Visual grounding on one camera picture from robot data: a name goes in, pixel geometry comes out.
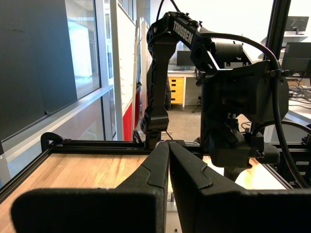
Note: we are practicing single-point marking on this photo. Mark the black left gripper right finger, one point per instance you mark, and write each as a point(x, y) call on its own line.
point(243, 211)

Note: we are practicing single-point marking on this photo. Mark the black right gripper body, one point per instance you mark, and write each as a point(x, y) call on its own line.
point(230, 97)

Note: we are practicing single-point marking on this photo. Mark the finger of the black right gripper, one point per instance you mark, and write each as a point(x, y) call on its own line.
point(234, 173)

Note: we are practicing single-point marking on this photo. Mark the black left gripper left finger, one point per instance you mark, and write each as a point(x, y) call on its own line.
point(97, 208)

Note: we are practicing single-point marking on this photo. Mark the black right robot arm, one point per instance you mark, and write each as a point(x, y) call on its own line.
point(158, 85)

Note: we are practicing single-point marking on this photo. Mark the white taskboard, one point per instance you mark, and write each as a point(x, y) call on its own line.
point(172, 213)

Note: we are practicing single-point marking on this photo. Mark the clear plastic tub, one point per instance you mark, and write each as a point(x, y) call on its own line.
point(193, 150)

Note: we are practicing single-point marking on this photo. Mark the yellow drawer cabinet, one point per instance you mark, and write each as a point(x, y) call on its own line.
point(177, 89)

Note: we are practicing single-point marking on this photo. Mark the black computer monitor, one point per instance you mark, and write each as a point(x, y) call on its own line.
point(297, 23)
point(183, 58)
point(298, 58)

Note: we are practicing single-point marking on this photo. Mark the red partition panel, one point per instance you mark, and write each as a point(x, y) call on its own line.
point(127, 121)

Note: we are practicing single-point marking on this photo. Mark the white partition panel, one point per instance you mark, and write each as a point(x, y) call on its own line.
point(124, 60)

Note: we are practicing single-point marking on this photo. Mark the black table frame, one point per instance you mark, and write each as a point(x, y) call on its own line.
point(279, 19)

